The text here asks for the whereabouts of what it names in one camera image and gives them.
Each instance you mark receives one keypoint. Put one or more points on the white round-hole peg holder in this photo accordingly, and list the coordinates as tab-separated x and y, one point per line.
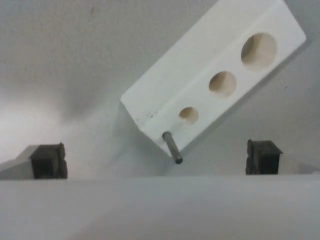
200	50

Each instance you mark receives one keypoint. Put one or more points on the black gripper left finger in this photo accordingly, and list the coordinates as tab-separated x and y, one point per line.
47	162

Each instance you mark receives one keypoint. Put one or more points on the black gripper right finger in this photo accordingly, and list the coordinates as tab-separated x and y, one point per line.
265	160

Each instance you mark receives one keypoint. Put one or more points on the thin metal round peg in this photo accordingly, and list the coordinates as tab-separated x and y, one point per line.
172	149

